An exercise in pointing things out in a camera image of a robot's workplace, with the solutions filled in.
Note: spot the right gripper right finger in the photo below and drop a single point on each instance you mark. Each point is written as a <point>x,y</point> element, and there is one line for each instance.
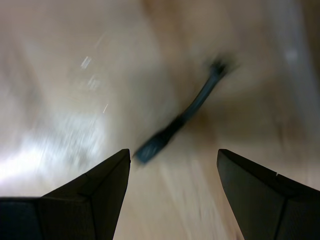
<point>270,205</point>

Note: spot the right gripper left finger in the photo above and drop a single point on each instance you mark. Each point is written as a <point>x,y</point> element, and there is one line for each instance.
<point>80,205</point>

